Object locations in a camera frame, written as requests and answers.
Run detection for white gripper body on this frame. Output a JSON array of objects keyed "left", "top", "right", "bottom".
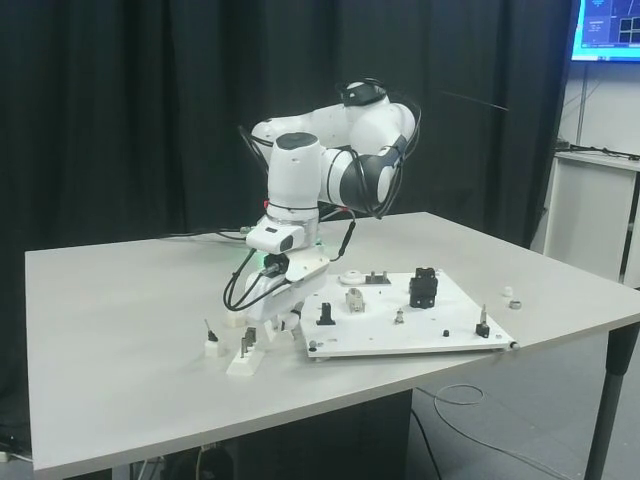
[{"left": 243, "top": 272, "right": 302, "bottom": 322}]

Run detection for long white peg holder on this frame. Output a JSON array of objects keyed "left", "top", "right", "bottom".
[{"left": 225, "top": 344, "right": 267, "bottom": 378}]

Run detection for flat white mounting plate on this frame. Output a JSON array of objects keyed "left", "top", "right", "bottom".
[{"left": 283, "top": 248, "right": 330, "bottom": 283}]

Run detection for black box under table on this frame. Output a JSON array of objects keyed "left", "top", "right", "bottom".
[{"left": 129, "top": 387, "right": 417, "bottom": 480}]

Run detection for white task board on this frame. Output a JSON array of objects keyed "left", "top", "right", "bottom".
[{"left": 298, "top": 268, "right": 520, "bottom": 360}]

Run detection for black D-SUB plug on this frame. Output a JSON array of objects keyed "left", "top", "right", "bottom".
[{"left": 408, "top": 266, "right": 441, "bottom": 310}]

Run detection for metal pin black base plug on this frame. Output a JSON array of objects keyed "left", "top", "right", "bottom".
[{"left": 474, "top": 303, "right": 493, "bottom": 340}]

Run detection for black curtain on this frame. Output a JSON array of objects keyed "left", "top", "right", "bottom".
[{"left": 0, "top": 0, "right": 574, "bottom": 261}]

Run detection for white cabinet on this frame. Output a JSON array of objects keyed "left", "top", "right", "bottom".
[{"left": 541, "top": 149, "right": 640, "bottom": 292}]

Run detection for dark table leg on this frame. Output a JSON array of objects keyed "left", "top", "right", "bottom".
[{"left": 583, "top": 319, "right": 632, "bottom": 480}]

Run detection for blue screen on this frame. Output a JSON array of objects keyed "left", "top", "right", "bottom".
[{"left": 569, "top": 0, "right": 640, "bottom": 65}]

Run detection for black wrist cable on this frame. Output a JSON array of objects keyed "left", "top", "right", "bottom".
[{"left": 222, "top": 263, "right": 290, "bottom": 314}]

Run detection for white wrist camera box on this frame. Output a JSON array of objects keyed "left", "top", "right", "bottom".
[{"left": 245, "top": 221, "right": 306, "bottom": 255}]

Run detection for black base cable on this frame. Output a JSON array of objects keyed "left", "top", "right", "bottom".
[{"left": 168, "top": 225, "right": 252, "bottom": 245}]

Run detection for black floor cable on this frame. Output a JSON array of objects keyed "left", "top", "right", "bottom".
[{"left": 408, "top": 399, "right": 452, "bottom": 480}]

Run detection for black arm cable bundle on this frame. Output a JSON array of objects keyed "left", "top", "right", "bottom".
[{"left": 343, "top": 77, "right": 425, "bottom": 222}]

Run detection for grey floor cable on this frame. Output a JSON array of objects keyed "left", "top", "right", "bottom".
[{"left": 432, "top": 383, "right": 610, "bottom": 480}]

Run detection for black cables on cabinet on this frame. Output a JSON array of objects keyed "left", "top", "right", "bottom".
[{"left": 552, "top": 140, "right": 640, "bottom": 163}]

